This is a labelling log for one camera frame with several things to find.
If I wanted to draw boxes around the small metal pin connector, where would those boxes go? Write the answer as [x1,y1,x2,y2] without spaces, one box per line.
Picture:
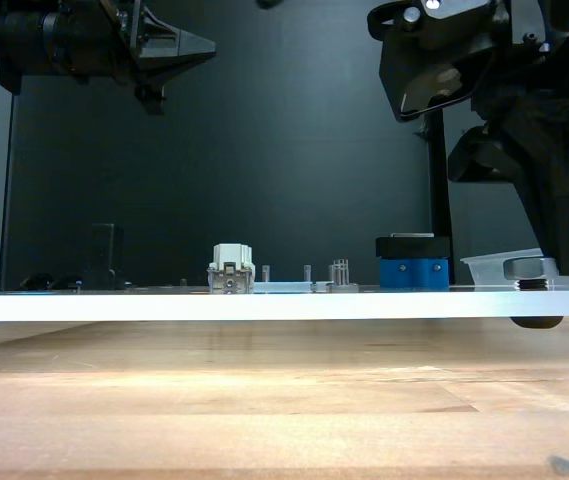
[327,257,362,294]

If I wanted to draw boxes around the black room pillar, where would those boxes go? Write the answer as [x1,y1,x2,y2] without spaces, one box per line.
[416,114,454,236]

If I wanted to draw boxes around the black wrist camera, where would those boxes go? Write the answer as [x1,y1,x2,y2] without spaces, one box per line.
[367,0,496,123]

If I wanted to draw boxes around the black upright clamp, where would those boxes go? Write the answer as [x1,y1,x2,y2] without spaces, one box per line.
[82,223,129,291]

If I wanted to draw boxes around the grey rectangular connector housing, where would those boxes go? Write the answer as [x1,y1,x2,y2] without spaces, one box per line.
[207,243,257,295]

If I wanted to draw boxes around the black threaded bolt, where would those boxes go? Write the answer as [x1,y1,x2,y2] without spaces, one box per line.
[510,278,569,330]

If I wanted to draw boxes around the clear plastic tub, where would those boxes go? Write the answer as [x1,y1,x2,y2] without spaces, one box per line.
[460,247,569,291]

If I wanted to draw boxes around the aluminium bar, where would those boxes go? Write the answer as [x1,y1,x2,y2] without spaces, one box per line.
[253,281,333,295]

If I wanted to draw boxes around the blue and black connector mount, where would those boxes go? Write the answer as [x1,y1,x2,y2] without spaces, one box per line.
[375,232,452,290]

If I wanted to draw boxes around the white board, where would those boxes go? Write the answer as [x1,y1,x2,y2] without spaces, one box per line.
[0,285,569,323]

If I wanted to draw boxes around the silver hex nut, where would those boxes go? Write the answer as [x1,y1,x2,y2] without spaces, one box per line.
[502,258,560,280]

